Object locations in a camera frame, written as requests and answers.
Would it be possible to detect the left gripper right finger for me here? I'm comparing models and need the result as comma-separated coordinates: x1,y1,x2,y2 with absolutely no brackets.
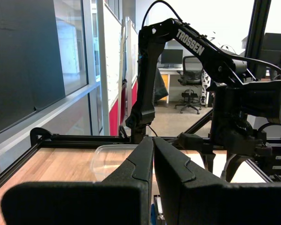
154,137,281,225

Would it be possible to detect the black frame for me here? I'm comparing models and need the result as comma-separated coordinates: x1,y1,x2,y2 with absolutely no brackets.
0,0,281,195

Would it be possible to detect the white red partition panel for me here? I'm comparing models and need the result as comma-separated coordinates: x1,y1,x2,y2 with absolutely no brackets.
125,20,139,113
97,0,123,137

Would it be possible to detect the black computer monitor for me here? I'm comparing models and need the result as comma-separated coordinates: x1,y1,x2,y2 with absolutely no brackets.
161,49,184,69

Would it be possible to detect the black office chair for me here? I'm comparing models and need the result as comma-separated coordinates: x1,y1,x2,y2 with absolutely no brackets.
175,55,210,115

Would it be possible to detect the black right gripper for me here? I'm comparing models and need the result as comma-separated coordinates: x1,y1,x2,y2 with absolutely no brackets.
177,117,273,183

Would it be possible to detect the black cable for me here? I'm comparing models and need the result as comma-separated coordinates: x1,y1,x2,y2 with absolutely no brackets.
221,49,281,100
141,0,185,30

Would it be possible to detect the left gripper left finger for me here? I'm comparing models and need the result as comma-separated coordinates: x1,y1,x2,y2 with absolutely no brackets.
1,136,154,225

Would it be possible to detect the grey monitor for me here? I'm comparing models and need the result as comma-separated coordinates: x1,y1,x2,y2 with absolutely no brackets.
259,32,281,71

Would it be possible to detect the white desk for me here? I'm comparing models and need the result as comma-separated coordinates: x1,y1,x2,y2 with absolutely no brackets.
157,67,185,107

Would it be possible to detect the clear plastic tub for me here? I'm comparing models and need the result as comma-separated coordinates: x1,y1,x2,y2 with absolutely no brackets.
90,144,143,183

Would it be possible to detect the blue black D-sub connector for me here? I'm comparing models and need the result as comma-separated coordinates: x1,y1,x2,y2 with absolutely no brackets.
150,195,166,222

